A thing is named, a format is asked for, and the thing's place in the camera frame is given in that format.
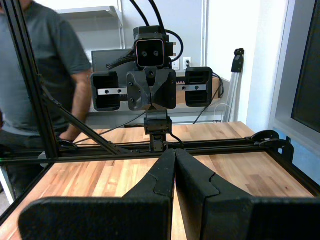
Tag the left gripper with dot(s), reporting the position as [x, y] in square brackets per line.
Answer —
[105, 102]

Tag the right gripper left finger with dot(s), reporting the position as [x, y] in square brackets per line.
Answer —
[100, 220]

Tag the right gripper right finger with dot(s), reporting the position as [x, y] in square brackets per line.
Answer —
[250, 220]

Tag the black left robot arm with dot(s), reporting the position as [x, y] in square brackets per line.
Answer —
[157, 125]

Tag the person's forearm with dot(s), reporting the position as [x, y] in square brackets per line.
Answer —
[80, 100]

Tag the person's hand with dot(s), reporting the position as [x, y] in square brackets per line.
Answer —
[68, 137]

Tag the white desk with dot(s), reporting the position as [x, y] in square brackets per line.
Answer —
[112, 117]

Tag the folded black silver tripod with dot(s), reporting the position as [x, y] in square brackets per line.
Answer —
[236, 65]

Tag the person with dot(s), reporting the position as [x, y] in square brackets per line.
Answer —
[10, 87]

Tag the white wall outlet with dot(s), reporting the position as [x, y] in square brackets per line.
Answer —
[187, 63]
[175, 64]

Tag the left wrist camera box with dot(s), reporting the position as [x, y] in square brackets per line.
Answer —
[150, 53]

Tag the white wall shelf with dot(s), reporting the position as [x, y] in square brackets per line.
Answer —
[87, 12]

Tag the black aluminium frame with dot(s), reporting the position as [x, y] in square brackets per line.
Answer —
[30, 75]

